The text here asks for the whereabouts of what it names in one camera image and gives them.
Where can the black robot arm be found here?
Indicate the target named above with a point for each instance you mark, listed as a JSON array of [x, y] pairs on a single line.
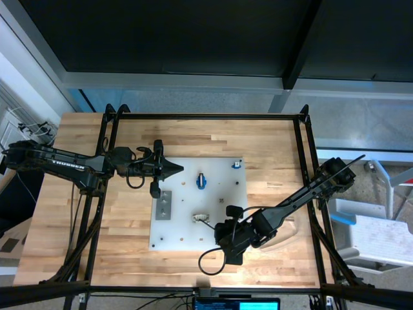
[[290, 201], [64, 164]]

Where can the screen with blue edge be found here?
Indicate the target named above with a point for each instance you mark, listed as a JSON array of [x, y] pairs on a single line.
[[251, 305]]

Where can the brown cardboard box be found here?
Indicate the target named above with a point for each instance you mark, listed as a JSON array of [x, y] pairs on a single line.
[[16, 258]]

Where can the small blue connector housing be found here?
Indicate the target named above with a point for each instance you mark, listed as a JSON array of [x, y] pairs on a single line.
[[236, 165]]

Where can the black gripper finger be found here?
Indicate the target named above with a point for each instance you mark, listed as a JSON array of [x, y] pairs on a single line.
[[223, 229], [171, 164], [171, 172], [223, 241]]

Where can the white board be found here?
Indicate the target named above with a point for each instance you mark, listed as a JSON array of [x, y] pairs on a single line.
[[184, 226]]

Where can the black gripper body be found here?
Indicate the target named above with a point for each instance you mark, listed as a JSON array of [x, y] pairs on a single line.
[[156, 168], [240, 235]]

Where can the white frame bracket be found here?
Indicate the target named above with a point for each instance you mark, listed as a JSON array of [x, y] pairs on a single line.
[[82, 297], [329, 300]]

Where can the small grey box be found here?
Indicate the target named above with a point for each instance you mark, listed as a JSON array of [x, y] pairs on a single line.
[[206, 292]]

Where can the black metal frame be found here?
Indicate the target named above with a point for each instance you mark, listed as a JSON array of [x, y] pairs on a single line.
[[38, 294]]

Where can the grey metal plate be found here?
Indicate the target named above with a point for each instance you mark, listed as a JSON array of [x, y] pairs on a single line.
[[163, 205]]

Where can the white step stool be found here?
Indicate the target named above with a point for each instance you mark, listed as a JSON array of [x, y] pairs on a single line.
[[371, 239]]

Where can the blue holder with silver connector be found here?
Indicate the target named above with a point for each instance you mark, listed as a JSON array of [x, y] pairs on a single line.
[[201, 181]]

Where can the clear plastic container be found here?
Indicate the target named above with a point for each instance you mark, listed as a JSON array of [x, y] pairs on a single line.
[[288, 237]]

